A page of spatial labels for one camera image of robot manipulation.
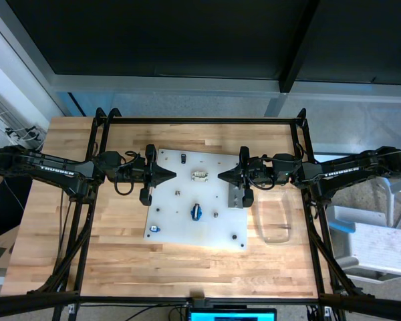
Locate black metal frame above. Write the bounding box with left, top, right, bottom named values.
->
left=0, top=106, right=401, bottom=321

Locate clear plastic tub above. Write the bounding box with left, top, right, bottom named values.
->
left=256, top=190, right=293, bottom=247

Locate white cable bundle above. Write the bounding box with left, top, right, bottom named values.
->
left=5, top=125, right=47, bottom=142

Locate brown cardboard box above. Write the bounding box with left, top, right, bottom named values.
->
left=0, top=223, right=21, bottom=269

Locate blue laptop screen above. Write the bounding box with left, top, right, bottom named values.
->
left=186, top=308, right=277, bottom=321

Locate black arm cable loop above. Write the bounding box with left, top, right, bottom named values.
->
left=245, top=155, right=277, bottom=189
left=114, top=177, right=135, bottom=196

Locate white step stool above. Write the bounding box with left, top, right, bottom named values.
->
left=327, top=204, right=401, bottom=285

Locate white board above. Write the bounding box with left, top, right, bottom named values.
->
left=143, top=148, right=249, bottom=251

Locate beige connector housing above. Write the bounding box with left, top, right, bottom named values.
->
left=190, top=170, right=210, bottom=183

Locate black low camera mount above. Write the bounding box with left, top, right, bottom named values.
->
left=190, top=296, right=210, bottom=309

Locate grey tube chair frame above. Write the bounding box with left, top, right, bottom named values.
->
left=376, top=173, right=401, bottom=229

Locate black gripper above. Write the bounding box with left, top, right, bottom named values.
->
left=217, top=146, right=265, bottom=209
left=133, top=144, right=177, bottom=206

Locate grey metal block with holes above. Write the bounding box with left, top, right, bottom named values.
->
left=227, top=185, right=245, bottom=210

